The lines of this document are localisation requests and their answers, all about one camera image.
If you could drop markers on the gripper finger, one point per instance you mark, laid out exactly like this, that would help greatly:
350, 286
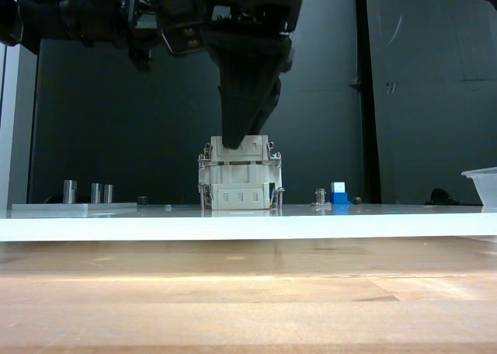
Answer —
147, 18
285, 64
244, 90

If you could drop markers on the beige HAN10-E connector insert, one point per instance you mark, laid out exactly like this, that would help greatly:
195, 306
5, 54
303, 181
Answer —
256, 148

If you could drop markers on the beige connector base housing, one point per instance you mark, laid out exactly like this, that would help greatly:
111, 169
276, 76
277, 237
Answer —
240, 195

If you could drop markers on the small blue connector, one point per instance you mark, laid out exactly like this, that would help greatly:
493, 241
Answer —
341, 198

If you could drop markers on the white mounting board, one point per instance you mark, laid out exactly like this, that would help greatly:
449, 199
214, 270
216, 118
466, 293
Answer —
248, 226

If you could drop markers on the black screw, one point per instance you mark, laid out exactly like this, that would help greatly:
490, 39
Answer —
143, 200
357, 200

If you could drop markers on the notched silver metal peg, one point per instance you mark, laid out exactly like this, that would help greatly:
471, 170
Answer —
70, 191

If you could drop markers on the grey metal plate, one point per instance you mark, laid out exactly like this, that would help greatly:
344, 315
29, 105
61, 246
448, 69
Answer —
58, 208

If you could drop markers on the clear plastic tub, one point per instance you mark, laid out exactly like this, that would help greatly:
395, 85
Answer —
485, 187

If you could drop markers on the black upright post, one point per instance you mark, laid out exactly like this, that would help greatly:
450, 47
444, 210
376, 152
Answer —
367, 98

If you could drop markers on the grey metal wall frame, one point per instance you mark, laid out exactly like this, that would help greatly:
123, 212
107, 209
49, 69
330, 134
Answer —
15, 136

